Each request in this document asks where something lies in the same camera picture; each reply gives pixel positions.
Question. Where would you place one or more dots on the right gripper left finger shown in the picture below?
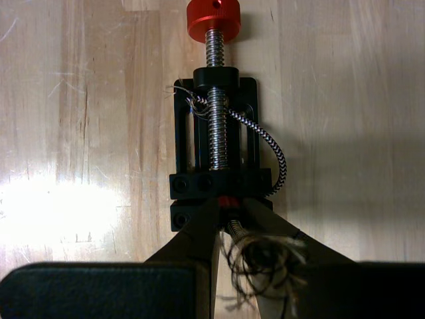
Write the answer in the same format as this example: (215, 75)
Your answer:
(186, 252)

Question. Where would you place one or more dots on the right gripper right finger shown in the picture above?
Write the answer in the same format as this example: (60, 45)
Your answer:
(332, 285)

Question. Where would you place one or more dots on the black vise with red knob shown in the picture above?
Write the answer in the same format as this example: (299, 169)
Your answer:
(192, 184)

